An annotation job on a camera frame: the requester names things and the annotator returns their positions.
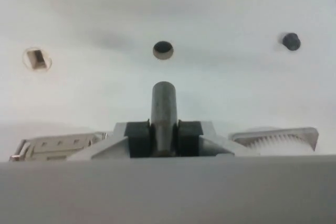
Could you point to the white task board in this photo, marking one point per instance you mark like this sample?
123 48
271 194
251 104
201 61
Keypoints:
168 19

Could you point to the black bolt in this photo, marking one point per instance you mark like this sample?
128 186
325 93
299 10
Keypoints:
291 41

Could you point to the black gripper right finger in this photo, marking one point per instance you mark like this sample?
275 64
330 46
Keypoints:
189 136

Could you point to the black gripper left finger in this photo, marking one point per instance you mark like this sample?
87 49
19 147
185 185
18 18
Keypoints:
136 136

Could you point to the white holder with holes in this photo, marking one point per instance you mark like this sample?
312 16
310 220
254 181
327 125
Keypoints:
57 145

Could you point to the white gear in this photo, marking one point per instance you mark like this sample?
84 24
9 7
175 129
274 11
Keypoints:
278 141

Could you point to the metal round peg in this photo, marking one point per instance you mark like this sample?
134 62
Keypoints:
164 103

